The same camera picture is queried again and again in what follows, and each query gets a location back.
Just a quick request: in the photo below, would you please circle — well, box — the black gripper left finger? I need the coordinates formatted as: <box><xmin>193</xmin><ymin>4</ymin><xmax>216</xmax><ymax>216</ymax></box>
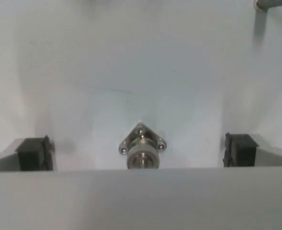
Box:
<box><xmin>0</xmin><ymin>135</ymin><xmax>55</xmax><ymax>173</ymax></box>

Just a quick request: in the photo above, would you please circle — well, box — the metal round peg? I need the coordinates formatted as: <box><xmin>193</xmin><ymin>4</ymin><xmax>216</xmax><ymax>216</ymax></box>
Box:
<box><xmin>253</xmin><ymin>0</ymin><xmax>273</xmax><ymax>12</ymax></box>

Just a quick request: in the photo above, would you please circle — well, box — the white task board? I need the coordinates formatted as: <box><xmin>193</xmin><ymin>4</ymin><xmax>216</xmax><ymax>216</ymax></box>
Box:
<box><xmin>0</xmin><ymin>0</ymin><xmax>282</xmax><ymax>172</ymax></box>

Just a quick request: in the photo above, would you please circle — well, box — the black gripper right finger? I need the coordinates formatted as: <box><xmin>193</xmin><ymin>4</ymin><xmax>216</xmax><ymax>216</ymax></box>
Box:
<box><xmin>223</xmin><ymin>132</ymin><xmax>282</xmax><ymax>168</ymax></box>

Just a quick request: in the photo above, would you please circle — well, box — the metal BNC plug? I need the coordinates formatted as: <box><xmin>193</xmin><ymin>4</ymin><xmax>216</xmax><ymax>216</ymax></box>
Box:
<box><xmin>126</xmin><ymin>145</ymin><xmax>159</xmax><ymax>170</ymax></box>

